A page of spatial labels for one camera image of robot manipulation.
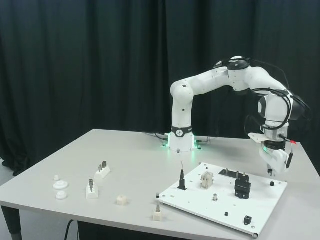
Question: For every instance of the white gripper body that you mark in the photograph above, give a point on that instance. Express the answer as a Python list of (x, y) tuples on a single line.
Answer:
[(275, 160)]

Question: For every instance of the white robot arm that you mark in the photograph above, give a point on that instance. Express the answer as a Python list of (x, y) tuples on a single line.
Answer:
[(215, 77)]

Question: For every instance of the thin black rod red tag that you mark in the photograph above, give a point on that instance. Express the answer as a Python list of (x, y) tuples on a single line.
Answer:
[(289, 160)]

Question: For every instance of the white task board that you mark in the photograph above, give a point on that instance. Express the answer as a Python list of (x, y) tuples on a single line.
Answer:
[(260, 207)]

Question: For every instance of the black waterproof plug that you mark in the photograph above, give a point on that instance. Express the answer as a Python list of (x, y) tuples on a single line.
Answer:
[(182, 176)]

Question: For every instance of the metal BNC plug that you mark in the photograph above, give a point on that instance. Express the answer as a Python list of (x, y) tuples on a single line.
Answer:
[(157, 208)]

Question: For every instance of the empty beige plug holder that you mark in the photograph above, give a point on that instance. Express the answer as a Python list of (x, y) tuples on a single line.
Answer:
[(122, 200)]

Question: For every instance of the large metal square peg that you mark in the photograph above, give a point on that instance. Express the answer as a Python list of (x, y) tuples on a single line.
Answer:
[(104, 165)]

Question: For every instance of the white square peg holder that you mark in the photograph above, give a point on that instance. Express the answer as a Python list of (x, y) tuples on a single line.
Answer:
[(102, 173)]

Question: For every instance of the large metal round peg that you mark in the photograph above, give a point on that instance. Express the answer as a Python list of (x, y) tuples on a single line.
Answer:
[(91, 183)]

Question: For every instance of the white round peg holder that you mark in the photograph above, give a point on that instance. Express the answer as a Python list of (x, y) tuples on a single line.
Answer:
[(92, 193)]

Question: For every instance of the white large gear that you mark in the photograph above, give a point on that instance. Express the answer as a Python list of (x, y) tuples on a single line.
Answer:
[(60, 186)]

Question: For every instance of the white medium gear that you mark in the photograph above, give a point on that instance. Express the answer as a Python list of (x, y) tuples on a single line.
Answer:
[(61, 195)]

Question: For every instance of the white small gear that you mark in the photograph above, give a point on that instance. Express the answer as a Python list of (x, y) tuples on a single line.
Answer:
[(56, 177)]

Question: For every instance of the black curtain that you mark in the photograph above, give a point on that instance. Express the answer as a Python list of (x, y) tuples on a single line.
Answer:
[(75, 62)]

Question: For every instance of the black table leg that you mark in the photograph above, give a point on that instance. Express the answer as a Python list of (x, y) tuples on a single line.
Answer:
[(11, 220)]

